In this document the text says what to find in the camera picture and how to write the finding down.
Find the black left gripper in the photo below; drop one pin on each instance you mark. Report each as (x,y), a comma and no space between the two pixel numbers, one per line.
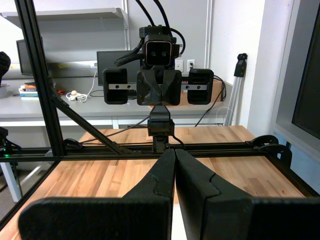
(115,97)

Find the black aluminium frame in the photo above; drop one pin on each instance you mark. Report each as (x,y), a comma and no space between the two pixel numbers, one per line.
(37,75)

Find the book stack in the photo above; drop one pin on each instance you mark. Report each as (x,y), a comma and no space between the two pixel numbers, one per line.
(28,91)

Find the white wall outlet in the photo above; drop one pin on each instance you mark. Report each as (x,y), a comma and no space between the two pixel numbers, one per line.
(191,64)
(179,65)

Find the white board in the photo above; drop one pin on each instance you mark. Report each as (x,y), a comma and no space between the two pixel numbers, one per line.
(178,225)

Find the black device green light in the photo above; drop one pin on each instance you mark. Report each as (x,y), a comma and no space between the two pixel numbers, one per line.
(5,140)

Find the black chair back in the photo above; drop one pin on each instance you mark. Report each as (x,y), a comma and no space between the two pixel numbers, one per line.
(4,63)

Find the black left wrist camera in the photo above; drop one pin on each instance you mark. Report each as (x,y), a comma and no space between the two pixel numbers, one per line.
(158,53)

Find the small black monitor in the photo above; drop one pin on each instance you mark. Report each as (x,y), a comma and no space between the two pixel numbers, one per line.
(20,58)

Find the grey desk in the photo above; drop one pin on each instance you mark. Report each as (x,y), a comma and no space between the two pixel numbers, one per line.
(75,110)

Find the large black monitor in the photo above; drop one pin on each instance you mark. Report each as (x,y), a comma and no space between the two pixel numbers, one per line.
(112,62)

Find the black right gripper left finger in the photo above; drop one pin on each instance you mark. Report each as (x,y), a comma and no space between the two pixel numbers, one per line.
(125,217)

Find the aluminium stand black bracket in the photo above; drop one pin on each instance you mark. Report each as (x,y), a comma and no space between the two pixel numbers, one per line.
(238,67)

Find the small orange tool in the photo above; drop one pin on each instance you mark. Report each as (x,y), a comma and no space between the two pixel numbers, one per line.
(60,92)

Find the white table leg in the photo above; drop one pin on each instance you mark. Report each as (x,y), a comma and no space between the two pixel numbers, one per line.
(9,180)

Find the grey wall shelf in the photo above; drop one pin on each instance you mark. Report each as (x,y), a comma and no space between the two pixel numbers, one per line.
(75,13)

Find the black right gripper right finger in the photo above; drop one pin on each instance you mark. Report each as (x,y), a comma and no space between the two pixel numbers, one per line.
(225,217)

